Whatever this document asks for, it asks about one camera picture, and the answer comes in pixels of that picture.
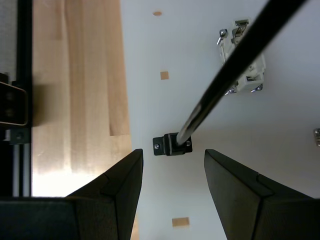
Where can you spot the beige connector housing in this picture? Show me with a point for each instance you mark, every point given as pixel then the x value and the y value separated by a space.
pixel 252 80

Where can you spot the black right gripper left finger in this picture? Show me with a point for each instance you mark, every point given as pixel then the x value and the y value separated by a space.
pixel 87 215

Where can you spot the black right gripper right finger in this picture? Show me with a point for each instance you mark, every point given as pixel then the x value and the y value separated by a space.
pixel 262 215

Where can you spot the white board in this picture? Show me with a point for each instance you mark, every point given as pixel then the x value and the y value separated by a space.
pixel 175 37

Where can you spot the small silver metal clamp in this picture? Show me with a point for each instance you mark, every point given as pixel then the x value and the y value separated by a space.
pixel 317 137

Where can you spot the black aluminium frame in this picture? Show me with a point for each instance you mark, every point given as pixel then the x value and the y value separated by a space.
pixel 25 50

